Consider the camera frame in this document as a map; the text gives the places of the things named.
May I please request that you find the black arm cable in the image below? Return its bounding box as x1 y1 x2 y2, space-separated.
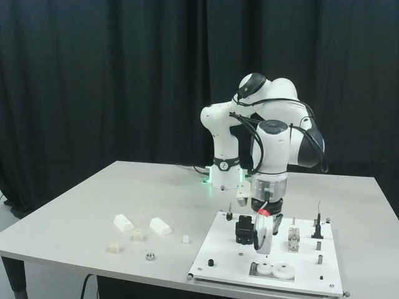
232 92 329 174
229 111 266 175

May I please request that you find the white task board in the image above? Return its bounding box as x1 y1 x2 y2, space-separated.
188 212 347 295

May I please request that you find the white metal plug block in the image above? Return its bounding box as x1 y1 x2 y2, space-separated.
286 227 302 252

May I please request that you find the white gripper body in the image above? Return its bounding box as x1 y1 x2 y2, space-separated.
253 214 273 255

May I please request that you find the black base cable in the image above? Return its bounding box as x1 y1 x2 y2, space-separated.
177 164 216 181

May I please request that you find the black cable under table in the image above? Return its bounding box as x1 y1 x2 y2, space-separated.
81 273 98 299

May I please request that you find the black D-SUB plug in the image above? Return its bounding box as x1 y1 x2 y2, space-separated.
234 214 254 245

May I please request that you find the white wedge-shaped holder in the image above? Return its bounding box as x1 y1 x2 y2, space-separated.
112 214 135 232
149 217 173 237

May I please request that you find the black curtain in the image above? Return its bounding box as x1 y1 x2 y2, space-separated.
0 0 399 221

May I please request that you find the dark grey table leg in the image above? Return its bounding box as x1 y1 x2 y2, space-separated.
1 256 26 299

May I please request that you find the black plug with thin wire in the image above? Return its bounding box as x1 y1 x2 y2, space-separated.
310 201 325 239

